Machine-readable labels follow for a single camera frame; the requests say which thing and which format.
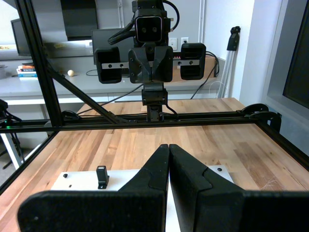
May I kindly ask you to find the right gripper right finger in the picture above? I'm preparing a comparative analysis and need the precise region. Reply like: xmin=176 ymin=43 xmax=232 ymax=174
xmin=169 ymin=144 xmax=309 ymax=232

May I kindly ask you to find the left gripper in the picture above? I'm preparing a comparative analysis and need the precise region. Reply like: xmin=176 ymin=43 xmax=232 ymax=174
xmin=94 ymin=43 xmax=207 ymax=85

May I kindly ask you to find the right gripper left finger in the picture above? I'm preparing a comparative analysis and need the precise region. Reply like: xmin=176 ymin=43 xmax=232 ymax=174
xmin=17 ymin=144 xmax=169 ymax=232

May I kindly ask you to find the white task board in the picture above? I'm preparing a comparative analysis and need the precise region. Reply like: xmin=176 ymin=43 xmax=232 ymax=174
xmin=50 ymin=165 xmax=236 ymax=232

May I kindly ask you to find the black block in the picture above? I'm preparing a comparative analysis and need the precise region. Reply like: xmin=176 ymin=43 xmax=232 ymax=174
xmin=96 ymin=165 xmax=110 ymax=189

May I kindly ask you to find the black computer monitor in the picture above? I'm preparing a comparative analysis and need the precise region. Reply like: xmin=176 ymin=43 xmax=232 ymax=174
xmin=91 ymin=28 xmax=136 ymax=65
xmin=11 ymin=18 xmax=32 ymax=57

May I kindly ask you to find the folded tripod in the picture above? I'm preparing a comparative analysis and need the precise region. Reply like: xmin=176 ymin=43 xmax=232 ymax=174
xmin=218 ymin=26 xmax=241 ymax=99

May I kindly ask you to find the stack of books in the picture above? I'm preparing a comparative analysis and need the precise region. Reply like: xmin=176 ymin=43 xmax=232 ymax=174
xmin=16 ymin=64 xmax=39 ymax=81

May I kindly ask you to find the white desk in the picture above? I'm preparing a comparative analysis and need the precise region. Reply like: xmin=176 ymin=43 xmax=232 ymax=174
xmin=0 ymin=71 xmax=226 ymax=106

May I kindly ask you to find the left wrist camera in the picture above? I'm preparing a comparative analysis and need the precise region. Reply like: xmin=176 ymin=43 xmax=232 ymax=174
xmin=134 ymin=14 xmax=164 ymax=44

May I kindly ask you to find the black frame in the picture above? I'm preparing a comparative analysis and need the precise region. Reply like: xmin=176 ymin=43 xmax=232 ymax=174
xmin=0 ymin=0 xmax=309 ymax=194

